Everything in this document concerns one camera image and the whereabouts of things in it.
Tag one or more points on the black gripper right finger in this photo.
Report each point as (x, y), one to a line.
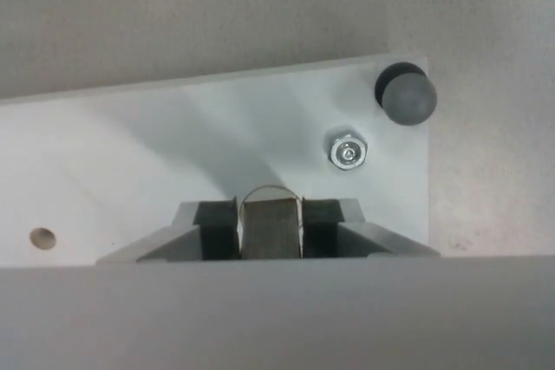
(321, 231)

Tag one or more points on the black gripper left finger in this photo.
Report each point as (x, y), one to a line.
(214, 231)

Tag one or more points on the metal square peg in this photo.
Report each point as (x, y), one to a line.
(269, 231)

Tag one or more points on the metal hex nut on board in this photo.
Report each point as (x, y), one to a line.
(347, 152)

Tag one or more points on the white task board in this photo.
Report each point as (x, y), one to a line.
(173, 127)

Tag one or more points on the grey ball board marker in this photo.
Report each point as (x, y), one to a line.
(409, 97)

